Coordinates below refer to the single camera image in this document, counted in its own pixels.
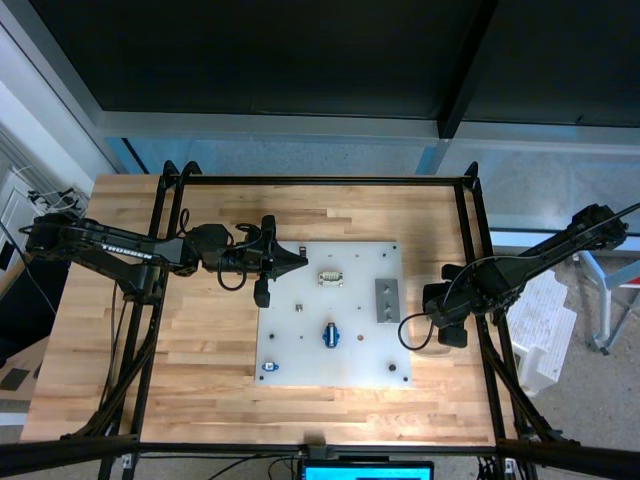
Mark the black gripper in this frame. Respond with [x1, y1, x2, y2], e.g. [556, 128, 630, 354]
[423, 265, 476, 346]
[219, 215, 308, 307]

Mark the clear plastic tub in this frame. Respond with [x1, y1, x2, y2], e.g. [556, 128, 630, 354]
[408, 299, 459, 357]

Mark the grey metal block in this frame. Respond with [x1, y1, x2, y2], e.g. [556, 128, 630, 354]
[374, 278, 401, 325]

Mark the white task board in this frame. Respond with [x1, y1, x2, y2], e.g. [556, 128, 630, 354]
[254, 241, 414, 388]

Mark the grey metal stand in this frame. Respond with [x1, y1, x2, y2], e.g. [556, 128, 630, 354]
[577, 249, 640, 357]

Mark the laptop screen with blue edge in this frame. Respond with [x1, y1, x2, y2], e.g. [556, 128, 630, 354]
[298, 459, 435, 480]

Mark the white cabinet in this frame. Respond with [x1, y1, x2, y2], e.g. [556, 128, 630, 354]
[0, 167, 44, 246]

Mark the cardboard box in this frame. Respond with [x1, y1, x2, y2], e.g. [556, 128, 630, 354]
[0, 334, 54, 401]

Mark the blue round connector mount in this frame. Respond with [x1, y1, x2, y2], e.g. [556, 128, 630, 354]
[320, 322, 342, 350]

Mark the black metal frame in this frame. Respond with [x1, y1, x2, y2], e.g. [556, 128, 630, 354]
[0, 159, 640, 480]

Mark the black table-edge camera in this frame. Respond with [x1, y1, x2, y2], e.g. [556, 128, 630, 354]
[304, 433, 335, 460]

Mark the grey cable bundle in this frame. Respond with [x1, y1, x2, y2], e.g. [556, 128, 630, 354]
[27, 185, 89, 209]

